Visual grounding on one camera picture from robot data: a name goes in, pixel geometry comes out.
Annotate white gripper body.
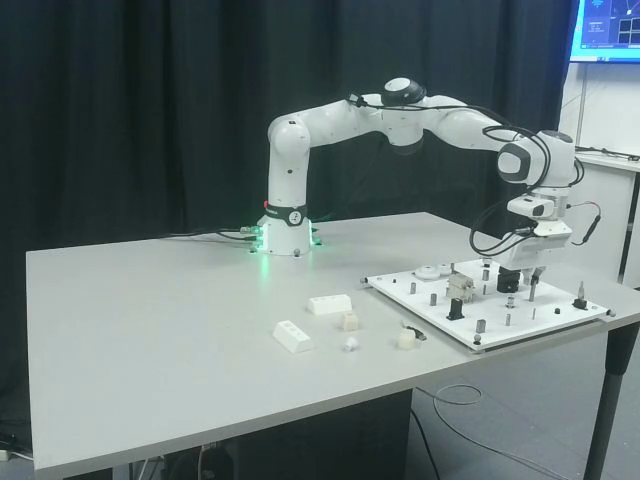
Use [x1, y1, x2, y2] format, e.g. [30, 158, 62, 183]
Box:
[501, 232, 571, 275]

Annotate white round-hole peg holder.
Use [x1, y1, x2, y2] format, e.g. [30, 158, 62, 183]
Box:
[307, 294, 356, 318]

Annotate white square-hole peg holder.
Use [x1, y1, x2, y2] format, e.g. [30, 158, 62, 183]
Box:
[272, 319, 316, 355]

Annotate black D-SUB plug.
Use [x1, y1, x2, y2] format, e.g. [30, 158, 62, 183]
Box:
[496, 266, 522, 294]

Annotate white task board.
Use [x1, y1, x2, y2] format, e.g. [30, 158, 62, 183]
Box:
[360, 256, 617, 357]

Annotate white cabinet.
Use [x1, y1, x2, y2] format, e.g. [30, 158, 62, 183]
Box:
[564, 147, 640, 290]

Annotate black table leg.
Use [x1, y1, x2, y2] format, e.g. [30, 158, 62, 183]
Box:
[583, 323, 632, 480]

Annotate blue screen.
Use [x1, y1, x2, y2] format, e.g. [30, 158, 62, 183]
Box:
[569, 0, 640, 65]

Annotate black curtain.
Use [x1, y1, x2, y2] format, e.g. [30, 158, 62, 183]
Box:
[0, 0, 584, 441]

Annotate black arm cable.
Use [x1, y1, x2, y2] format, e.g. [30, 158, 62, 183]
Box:
[468, 97, 586, 259]

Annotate grey floor cable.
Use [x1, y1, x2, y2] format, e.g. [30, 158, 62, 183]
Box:
[431, 383, 592, 477]

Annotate black floor cable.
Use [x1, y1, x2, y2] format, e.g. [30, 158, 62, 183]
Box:
[408, 412, 587, 480]

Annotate black base cables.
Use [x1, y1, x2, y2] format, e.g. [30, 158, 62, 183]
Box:
[163, 226, 262, 245]

